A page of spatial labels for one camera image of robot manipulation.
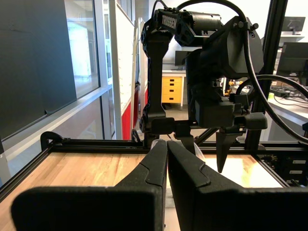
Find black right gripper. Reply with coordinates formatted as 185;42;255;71
151;113;268;174

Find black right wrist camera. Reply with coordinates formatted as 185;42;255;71
194;96;236;128

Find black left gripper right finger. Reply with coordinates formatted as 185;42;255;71
167;141;308;231

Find large black monitor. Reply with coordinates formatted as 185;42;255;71
275;42;308;86

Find small black monitor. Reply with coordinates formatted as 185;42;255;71
175;51;193;67

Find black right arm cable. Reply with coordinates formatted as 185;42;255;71
153;0;308;145

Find red cabinet panel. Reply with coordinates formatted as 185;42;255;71
121;90;139;141

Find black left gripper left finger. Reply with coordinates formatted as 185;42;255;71
11;141;168;231

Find black aluminium frame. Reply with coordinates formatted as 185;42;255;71
0;0;308;203

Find white desk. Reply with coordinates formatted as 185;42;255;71
266;96;308;142

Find black monitor on shelf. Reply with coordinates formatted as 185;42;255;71
281;16;306;36

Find black controller box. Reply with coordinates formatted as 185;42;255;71
257;154;308;188

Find clear plastic tub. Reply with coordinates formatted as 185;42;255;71
151;139;205;161

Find yellow drawer cabinet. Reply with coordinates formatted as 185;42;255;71
162;76;183;104

